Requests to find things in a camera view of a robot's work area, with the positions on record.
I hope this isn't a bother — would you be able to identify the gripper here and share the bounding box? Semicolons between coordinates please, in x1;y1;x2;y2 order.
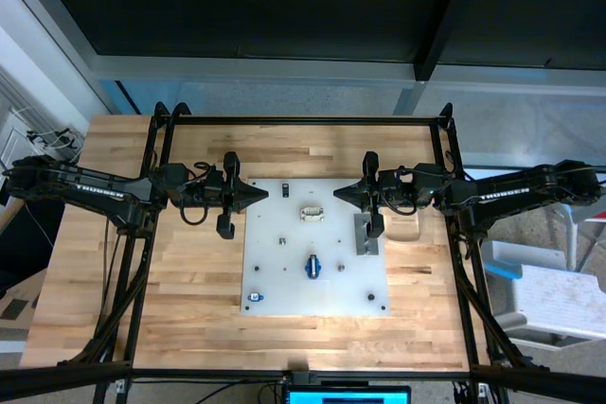
333;150;404;240
207;151;270;240

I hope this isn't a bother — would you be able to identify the white and blue stool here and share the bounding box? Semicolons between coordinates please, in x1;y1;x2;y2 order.
480;238;569;282

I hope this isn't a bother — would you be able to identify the black partition post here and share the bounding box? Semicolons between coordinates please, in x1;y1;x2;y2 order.
414;0;474;82

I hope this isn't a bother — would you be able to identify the clear plastic tub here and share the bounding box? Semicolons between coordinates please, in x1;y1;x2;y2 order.
383;204;422;243

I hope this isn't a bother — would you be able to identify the black metal frame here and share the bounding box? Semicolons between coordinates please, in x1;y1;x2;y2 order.
0;100;606;404

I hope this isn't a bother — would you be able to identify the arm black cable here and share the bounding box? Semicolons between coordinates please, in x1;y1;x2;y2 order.
178;161;223;226

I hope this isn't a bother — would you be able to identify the cardboard box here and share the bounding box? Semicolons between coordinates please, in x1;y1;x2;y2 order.
0;269;48;332

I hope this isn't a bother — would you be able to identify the loose cable bundle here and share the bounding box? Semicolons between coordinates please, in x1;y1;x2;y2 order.
26;125;85;159

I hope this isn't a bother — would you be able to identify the grey fixture block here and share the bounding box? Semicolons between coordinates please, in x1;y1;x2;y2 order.
353;213;380;257

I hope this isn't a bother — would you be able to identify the blue round holder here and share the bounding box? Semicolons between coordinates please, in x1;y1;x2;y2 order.
302;255;324;280

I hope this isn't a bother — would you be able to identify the grey aluminium beam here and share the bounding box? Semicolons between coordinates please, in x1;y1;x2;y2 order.
92;54;606;93

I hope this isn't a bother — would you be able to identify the blue-edged screen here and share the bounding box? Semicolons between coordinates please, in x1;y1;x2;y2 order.
282;384;412;404

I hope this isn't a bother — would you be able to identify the white board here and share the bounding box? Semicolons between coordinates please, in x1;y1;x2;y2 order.
241;178;392;316

